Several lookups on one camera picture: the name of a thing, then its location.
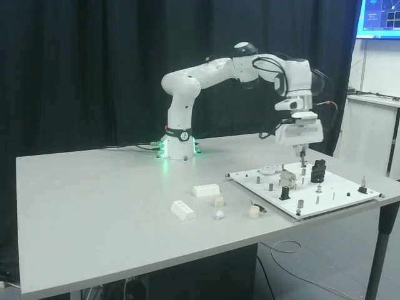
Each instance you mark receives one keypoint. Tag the white square-hole peg holder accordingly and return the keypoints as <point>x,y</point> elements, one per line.
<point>182,212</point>

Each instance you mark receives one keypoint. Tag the metal square peg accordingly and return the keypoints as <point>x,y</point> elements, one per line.
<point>302,160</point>

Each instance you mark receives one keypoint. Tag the black D-SUB plug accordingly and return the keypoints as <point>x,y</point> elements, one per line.
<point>318,172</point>

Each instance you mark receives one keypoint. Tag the white medium gear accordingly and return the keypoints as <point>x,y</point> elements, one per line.
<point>277,169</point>

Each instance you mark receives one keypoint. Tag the white round-hole peg holder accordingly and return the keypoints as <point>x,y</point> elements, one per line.
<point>206,191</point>

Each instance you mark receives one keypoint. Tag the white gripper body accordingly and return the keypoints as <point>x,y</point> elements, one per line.
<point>300,132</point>

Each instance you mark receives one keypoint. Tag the small white round holder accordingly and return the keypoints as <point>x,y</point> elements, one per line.
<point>218,215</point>

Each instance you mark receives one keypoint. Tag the black USB plug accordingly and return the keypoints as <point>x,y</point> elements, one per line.
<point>260,208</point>

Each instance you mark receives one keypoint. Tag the blue screen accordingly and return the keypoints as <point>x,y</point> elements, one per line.
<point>379,18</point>

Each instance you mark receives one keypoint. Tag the white large gear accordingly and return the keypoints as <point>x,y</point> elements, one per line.
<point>266,172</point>

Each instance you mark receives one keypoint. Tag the black curtain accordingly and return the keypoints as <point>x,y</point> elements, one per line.
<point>93,62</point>

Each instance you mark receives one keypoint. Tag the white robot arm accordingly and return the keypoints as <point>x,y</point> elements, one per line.
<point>181,103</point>

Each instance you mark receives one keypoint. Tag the small cream plug holder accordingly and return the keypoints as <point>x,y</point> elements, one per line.
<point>218,201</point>

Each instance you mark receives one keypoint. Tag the cream USB plug holder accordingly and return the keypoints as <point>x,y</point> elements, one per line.
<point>253,213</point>

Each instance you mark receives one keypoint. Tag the black table leg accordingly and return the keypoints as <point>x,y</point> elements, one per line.
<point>379,250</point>

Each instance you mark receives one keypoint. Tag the metal BNC plug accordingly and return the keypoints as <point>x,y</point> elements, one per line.
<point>319,188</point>

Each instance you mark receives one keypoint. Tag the white task board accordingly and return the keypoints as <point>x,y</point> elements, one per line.
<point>312,200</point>

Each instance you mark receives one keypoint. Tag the white cabinet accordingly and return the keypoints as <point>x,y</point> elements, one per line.
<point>372,131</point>

